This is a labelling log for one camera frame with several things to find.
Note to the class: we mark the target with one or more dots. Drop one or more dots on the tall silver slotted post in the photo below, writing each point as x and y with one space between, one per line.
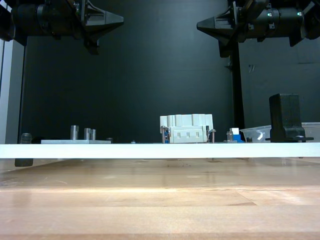
74 132

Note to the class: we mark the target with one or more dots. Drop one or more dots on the grey-white connector housing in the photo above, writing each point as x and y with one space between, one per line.
186 127

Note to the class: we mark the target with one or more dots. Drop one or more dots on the clear plastic tub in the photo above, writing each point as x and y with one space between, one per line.
255 131

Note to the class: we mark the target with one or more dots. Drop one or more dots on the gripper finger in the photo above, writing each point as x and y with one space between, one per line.
110 18
225 33
215 22
100 31

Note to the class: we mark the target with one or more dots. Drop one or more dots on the white task board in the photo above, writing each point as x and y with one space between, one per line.
160 151

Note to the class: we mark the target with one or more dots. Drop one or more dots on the silver screw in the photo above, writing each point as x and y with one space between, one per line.
213 136

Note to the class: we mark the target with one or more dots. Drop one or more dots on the small blue white connector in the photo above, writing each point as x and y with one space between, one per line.
236 136

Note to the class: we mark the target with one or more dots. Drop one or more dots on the grey metal plate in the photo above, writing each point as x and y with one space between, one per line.
75 142

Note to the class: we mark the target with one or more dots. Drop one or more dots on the black threaded standoff screw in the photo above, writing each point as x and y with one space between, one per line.
26 138

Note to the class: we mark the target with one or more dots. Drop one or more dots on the black plug block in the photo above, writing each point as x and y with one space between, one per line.
285 115

